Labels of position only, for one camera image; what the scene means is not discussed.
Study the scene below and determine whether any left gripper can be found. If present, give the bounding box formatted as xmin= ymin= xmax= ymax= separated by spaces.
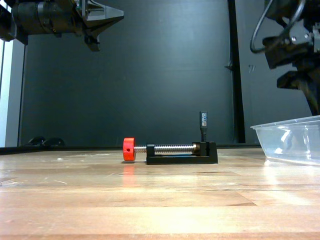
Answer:
xmin=72 ymin=0 xmax=125 ymax=52

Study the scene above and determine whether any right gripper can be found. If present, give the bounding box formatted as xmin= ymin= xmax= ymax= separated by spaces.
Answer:
xmin=276 ymin=56 xmax=320 ymax=94

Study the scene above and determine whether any clear plastic container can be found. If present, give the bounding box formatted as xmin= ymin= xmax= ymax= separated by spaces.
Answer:
xmin=250 ymin=115 xmax=320 ymax=167

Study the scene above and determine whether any black clamp with red knob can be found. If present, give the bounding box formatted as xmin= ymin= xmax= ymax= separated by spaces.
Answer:
xmin=122 ymin=110 xmax=219 ymax=166

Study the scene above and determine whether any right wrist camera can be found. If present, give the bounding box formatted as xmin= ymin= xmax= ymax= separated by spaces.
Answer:
xmin=262 ymin=36 xmax=315 ymax=70

